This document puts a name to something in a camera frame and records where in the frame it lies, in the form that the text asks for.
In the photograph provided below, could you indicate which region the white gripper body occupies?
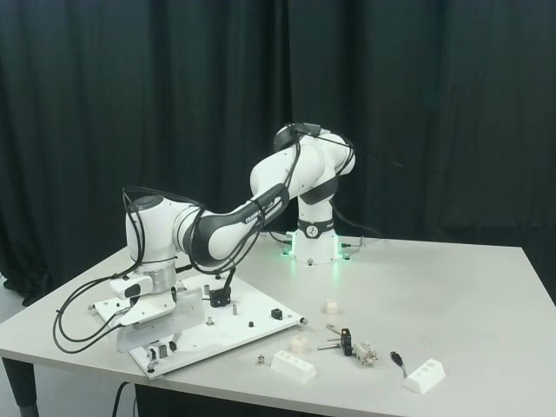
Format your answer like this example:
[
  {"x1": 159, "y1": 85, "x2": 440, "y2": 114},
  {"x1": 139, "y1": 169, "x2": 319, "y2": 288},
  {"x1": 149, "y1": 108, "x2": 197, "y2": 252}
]
[{"x1": 116, "y1": 290, "x2": 204, "y2": 354}]

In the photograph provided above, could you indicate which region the black table leg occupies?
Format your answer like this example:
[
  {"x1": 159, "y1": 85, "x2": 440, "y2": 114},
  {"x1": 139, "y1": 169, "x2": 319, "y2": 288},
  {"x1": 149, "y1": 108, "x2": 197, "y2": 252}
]
[{"x1": 0, "y1": 358, "x2": 36, "y2": 417}]

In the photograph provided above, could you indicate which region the white three-hole peg holder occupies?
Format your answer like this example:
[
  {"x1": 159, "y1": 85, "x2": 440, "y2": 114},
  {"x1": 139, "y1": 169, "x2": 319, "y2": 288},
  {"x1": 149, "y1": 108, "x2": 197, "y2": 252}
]
[{"x1": 269, "y1": 349, "x2": 318, "y2": 383}]

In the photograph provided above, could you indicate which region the black curtain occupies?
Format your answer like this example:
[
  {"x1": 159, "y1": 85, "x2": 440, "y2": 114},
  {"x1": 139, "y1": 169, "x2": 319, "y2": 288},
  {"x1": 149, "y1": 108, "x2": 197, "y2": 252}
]
[{"x1": 0, "y1": 0, "x2": 556, "y2": 305}]

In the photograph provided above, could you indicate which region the white two-hole peg holder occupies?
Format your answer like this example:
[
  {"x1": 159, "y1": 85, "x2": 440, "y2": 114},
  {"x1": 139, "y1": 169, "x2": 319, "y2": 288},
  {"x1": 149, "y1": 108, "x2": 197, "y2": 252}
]
[{"x1": 402, "y1": 359, "x2": 447, "y2": 395}]

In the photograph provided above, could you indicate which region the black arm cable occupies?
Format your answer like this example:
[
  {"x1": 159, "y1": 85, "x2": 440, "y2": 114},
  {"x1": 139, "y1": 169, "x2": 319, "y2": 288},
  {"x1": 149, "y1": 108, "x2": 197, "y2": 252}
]
[{"x1": 190, "y1": 123, "x2": 354, "y2": 279}]

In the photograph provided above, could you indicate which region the black USB plug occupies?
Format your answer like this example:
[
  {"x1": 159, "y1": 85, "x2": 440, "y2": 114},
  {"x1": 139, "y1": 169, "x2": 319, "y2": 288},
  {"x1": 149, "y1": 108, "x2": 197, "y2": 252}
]
[{"x1": 389, "y1": 349, "x2": 410, "y2": 377}]

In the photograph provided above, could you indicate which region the black cable tie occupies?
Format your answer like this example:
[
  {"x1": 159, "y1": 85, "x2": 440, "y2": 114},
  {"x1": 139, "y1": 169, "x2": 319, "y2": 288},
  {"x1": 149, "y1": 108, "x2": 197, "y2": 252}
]
[{"x1": 354, "y1": 145, "x2": 404, "y2": 169}]

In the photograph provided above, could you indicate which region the beige waterproof plug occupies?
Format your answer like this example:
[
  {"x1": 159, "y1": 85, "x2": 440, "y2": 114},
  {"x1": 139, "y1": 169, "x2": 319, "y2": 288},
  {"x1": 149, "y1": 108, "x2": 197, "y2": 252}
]
[{"x1": 352, "y1": 341, "x2": 377, "y2": 368}]

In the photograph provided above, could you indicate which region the white task board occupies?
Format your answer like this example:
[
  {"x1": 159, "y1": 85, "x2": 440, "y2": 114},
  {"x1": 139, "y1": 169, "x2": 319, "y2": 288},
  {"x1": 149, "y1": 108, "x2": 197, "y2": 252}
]
[{"x1": 89, "y1": 277, "x2": 310, "y2": 381}]

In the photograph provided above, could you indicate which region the black base cable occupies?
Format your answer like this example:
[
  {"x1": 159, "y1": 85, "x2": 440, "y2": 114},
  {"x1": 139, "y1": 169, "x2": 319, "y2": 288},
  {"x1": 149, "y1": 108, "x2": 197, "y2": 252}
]
[{"x1": 332, "y1": 206, "x2": 383, "y2": 240}]

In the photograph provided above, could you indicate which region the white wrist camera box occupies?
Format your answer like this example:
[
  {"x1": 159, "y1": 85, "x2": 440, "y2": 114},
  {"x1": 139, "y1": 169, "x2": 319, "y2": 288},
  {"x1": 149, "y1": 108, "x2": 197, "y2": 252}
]
[{"x1": 109, "y1": 277, "x2": 154, "y2": 301}]

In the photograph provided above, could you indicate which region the thin black rod on wire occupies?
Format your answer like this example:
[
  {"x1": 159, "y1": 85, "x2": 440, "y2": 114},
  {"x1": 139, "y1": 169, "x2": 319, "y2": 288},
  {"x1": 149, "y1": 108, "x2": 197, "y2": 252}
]
[{"x1": 219, "y1": 264, "x2": 238, "y2": 299}]

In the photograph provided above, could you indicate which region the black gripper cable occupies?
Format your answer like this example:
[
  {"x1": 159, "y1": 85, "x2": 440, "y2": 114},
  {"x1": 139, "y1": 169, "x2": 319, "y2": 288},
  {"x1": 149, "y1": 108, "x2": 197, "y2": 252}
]
[{"x1": 51, "y1": 186, "x2": 183, "y2": 354}]

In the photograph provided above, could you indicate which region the black floor cable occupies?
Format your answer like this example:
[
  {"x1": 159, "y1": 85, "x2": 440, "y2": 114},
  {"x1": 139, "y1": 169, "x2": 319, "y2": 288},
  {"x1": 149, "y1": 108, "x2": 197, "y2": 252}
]
[{"x1": 112, "y1": 381, "x2": 134, "y2": 417}]

